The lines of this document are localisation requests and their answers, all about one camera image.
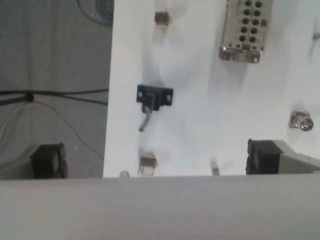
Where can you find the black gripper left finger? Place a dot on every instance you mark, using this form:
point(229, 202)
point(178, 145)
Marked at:
point(47, 162)

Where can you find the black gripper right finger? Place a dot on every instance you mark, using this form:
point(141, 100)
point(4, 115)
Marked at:
point(262, 160)

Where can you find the black USB plug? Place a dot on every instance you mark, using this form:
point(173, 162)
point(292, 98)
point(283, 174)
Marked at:
point(151, 100)

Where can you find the metal bolt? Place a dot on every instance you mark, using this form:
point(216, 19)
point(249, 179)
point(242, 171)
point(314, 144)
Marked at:
point(302, 121)

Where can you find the white task board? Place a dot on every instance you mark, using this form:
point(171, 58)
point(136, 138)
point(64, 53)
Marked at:
point(200, 100)

